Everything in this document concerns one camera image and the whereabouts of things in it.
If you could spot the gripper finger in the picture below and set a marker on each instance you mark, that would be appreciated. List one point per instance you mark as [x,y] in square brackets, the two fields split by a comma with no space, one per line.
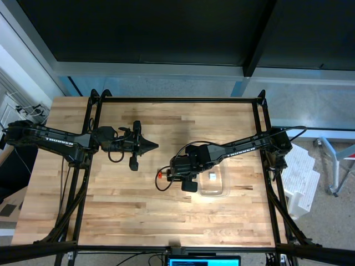
[144,149]
[145,142]

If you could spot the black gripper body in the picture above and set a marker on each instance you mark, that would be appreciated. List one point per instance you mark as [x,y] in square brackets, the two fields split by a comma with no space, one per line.
[136,127]
[189,186]

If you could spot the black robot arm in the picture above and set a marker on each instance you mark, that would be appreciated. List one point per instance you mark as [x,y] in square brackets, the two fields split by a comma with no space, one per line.
[55,138]
[241,149]

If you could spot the small white connector block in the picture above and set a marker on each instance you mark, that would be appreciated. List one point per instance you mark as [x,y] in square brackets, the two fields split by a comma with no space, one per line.
[213,176]

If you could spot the black vise with orange knob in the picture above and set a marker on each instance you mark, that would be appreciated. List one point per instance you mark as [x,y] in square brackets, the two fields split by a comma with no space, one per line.
[160,174]

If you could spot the clear plastic tub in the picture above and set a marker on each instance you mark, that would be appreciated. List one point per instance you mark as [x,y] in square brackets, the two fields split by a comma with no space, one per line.
[219,191]

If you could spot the laptop screen with blue edge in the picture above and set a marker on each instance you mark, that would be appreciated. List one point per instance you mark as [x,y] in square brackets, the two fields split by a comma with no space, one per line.
[202,261]

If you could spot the white stepped foam block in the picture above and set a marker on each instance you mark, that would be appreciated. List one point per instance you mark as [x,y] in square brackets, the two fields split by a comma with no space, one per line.
[302,183]

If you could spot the brown cardboard box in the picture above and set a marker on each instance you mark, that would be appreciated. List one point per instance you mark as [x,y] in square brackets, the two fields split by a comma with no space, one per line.
[16,196]

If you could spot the black metal table frame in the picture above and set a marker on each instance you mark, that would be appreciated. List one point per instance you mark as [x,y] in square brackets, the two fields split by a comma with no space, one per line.
[177,100]

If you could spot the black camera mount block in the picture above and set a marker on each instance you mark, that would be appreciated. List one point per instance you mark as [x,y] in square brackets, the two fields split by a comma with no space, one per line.
[175,250]

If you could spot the grey metal stand frame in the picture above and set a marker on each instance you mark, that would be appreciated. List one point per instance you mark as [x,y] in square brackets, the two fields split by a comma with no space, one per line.
[334,171]

